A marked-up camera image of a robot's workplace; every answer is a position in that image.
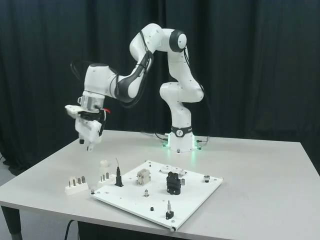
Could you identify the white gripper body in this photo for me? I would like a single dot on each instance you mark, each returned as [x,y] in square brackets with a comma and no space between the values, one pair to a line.
[87,130]

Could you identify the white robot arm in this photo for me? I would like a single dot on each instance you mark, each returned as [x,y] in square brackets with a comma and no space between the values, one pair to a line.
[180,82]

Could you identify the large metal square peg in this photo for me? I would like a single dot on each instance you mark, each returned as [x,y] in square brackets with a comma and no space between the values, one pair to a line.
[83,180]

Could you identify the large metal round peg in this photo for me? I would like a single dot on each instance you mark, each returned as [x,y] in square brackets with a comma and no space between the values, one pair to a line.
[107,176]

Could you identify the medium metal square peg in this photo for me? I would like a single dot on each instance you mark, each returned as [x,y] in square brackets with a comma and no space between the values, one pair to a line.
[79,181]

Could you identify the white round peg holder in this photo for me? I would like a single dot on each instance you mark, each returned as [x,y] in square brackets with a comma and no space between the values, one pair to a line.
[105,182]

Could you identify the white square peg holder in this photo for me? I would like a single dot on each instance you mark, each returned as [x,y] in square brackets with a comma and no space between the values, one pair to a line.
[75,190]

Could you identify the short metal peg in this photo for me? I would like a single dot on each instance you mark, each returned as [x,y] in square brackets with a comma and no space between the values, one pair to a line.
[183,181]

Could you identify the small metal knob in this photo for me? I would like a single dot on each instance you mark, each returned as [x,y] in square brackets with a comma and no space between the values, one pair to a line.
[92,191]

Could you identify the beige connector block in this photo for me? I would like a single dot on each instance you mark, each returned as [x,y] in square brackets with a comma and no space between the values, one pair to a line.
[142,178]

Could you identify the metal BNC plug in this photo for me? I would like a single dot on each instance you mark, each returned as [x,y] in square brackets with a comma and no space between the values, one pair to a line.
[145,193]

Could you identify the white task board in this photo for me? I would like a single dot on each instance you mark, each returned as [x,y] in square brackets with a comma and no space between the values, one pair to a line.
[140,200]

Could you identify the white large gear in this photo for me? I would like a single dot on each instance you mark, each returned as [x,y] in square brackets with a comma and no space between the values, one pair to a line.
[165,170]

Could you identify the black D-SUB plug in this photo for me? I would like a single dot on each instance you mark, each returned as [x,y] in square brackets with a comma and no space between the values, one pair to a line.
[173,183]

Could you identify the black curtain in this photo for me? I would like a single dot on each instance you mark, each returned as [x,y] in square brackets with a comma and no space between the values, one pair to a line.
[37,50]

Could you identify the white small gear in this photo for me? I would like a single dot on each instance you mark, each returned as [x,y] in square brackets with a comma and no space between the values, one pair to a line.
[183,172]

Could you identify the dark table leg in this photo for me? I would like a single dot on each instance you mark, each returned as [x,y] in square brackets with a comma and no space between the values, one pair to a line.
[10,222]

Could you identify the round metal plug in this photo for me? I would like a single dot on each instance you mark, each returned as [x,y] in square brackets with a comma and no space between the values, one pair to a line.
[206,178]

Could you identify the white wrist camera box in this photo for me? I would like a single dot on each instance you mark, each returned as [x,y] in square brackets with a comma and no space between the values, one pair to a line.
[73,110]

